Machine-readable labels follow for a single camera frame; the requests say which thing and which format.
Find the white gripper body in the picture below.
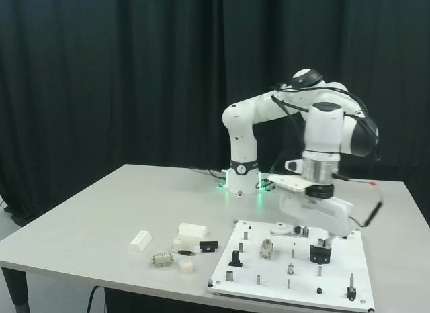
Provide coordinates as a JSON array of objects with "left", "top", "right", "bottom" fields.
[{"left": 278, "top": 191, "right": 354, "bottom": 235}]

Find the black D-SUB plug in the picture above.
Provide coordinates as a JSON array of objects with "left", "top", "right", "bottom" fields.
[{"left": 308, "top": 238, "right": 333, "bottom": 263}]

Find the white task board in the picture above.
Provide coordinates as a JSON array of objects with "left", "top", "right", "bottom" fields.
[{"left": 205, "top": 220, "right": 376, "bottom": 310}]

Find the white holder with holes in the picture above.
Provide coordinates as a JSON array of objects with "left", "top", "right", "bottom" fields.
[
  {"left": 177, "top": 222, "right": 210, "bottom": 242},
  {"left": 128, "top": 229, "right": 153, "bottom": 253}
]

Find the small white round holder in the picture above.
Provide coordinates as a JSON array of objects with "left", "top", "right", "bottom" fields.
[{"left": 173, "top": 236, "right": 191, "bottom": 252}]

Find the grey multi-pin waterproof plug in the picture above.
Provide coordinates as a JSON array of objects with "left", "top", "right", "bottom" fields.
[{"left": 150, "top": 253, "right": 175, "bottom": 269}]

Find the black curtain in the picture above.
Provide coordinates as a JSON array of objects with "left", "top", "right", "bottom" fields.
[{"left": 0, "top": 0, "right": 430, "bottom": 215}]

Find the dark table leg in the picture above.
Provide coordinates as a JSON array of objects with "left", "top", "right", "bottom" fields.
[{"left": 1, "top": 267, "right": 30, "bottom": 313}]

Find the thin black rod on wire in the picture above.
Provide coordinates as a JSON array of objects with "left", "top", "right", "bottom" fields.
[{"left": 331, "top": 173, "right": 385, "bottom": 228}]

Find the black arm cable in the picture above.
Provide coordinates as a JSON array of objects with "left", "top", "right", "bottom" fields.
[{"left": 270, "top": 81, "right": 381, "bottom": 163}]

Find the black base cable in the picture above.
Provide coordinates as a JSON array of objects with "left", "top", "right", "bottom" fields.
[{"left": 191, "top": 167, "right": 226, "bottom": 180}]

